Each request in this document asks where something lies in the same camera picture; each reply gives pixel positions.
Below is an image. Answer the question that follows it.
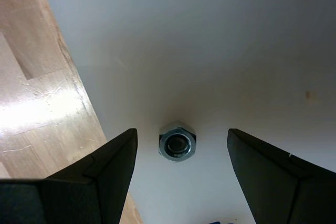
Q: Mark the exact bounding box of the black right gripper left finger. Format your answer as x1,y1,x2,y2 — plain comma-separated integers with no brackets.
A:
0,128,139,224

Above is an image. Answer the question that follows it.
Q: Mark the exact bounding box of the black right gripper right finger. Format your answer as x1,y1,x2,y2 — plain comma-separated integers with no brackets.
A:
227,128,336,224

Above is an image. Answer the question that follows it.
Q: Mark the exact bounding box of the silver M12 hex nut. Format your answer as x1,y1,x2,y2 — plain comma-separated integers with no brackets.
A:
159,120,197,163

